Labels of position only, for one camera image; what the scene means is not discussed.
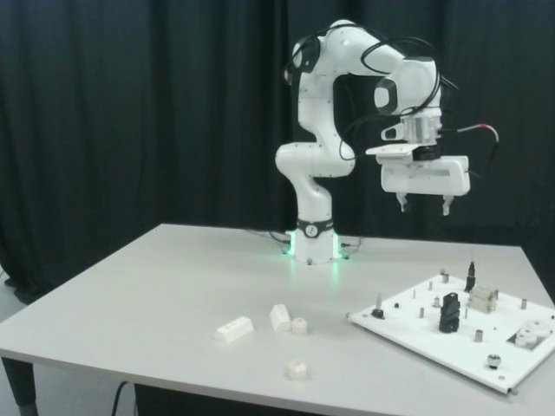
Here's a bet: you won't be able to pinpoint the white task board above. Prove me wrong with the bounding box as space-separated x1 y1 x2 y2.
345 267 555 396

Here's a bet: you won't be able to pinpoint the white house-shaped holder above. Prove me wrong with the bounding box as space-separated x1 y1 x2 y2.
269 302 291 333

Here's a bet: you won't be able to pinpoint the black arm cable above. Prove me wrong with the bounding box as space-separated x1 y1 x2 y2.
284 26 460 94

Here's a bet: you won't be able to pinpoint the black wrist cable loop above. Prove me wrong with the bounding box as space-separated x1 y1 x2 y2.
337 113 408 164

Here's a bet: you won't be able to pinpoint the black D-SUB plug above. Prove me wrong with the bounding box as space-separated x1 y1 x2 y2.
437 292 461 335

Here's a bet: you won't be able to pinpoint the long white holder with holes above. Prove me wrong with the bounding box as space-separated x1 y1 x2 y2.
215 316 255 346

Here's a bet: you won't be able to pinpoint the dark table leg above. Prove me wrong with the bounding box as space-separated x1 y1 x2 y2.
1 355 36 416

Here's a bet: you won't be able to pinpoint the black cable under table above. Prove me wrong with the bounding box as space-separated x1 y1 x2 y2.
113 380 136 416

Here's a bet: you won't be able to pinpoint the black curtains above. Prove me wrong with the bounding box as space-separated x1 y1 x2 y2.
0 0 555 304

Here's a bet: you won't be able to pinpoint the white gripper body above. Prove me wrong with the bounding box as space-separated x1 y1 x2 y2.
375 155 472 195

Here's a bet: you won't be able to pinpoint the black plug with short cable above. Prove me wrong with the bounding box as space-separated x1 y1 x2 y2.
466 250 478 292

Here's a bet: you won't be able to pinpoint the small square white holder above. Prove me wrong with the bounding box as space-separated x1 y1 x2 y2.
284 358 310 382

